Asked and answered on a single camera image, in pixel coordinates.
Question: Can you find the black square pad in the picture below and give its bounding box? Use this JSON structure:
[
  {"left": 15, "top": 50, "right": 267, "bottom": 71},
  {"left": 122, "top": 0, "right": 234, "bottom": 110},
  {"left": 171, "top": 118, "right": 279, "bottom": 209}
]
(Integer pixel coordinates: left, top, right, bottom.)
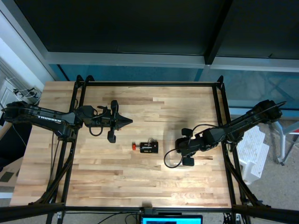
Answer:
[{"left": 0, "top": 171, "right": 14, "bottom": 184}]

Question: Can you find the black and white cable bundle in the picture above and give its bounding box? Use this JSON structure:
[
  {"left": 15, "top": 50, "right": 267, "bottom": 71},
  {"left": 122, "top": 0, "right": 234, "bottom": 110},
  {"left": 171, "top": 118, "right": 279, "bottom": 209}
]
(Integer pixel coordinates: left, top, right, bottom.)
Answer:
[{"left": 13, "top": 86, "right": 40, "bottom": 100}]

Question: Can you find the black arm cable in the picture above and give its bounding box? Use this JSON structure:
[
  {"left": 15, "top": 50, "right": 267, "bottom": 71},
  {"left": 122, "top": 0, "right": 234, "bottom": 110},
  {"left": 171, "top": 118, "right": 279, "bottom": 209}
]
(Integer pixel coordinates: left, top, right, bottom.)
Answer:
[
  {"left": 88, "top": 125, "right": 104, "bottom": 137},
  {"left": 164, "top": 123, "right": 220, "bottom": 169}
]

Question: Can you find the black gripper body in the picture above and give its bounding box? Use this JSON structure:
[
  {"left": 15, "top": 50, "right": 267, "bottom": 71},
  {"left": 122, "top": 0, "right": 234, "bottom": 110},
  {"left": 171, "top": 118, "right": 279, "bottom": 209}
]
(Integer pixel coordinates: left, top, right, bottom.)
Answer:
[
  {"left": 175, "top": 127, "right": 204, "bottom": 167},
  {"left": 92, "top": 100, "right": 120, "bottom": 144}
]

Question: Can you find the grey metal chair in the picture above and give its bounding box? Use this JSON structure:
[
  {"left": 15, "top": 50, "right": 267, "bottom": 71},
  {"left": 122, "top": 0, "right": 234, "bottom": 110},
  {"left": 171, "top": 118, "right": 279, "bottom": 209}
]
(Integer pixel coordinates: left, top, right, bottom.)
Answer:
[{"left": 268, "top": 120, "right": 299, "bottom": 167}]

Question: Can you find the cardboard box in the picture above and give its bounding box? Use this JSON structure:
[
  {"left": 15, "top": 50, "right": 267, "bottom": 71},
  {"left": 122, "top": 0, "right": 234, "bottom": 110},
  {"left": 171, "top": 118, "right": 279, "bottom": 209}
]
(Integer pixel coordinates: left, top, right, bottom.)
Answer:
[{"left": 0, "top": 156, "right": 24, "bottom": 187}]

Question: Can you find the laptop screen with blue edge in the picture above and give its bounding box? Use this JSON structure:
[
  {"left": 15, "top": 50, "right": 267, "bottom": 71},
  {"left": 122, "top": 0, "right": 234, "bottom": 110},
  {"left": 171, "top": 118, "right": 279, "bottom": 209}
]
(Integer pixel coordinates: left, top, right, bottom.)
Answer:
[{"left": 141, "top": 215, "right": 203, "bottom": 224}]

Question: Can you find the black metal frame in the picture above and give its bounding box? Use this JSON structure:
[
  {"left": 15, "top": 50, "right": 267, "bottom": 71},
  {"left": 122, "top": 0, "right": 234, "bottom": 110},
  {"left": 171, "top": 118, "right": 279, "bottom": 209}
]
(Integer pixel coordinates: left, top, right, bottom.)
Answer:
[{"left": 0, "top": 74, "right": 299, "bottom": 224}]

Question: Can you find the black clamp hub, red knob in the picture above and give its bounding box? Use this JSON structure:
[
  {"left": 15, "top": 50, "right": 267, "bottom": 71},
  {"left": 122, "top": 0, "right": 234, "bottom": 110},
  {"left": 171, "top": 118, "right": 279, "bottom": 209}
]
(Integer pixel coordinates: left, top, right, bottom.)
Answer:
[{"left": 132, "top": 139, "right": 159, "bottom": 154}]

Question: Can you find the black camera mount box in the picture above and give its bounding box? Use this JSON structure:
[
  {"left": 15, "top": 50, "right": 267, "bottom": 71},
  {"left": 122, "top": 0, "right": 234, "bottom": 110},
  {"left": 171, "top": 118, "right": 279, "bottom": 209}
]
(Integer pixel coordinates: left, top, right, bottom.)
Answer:
[{"left": 139, "top": 206, "right": 157, "bottom": 216}]

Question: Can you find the white plastic step stool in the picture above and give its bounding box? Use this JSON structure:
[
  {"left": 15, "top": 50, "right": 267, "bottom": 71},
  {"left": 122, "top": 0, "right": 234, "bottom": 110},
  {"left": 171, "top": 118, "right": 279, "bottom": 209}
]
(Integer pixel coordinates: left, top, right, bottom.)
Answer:
[{"left": 235, "top": 127, "right": 269, "bottom": 186}]

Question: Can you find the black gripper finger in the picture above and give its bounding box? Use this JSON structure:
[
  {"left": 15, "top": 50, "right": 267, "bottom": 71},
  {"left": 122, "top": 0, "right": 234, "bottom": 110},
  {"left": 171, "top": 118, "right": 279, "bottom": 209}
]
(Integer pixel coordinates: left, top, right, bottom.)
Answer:
[
  {"left": 118, "top": 121, "right": 133, "bottom": 131},
  {"left": 118, "top": 112, "right": 133, "bottom": 122}
]

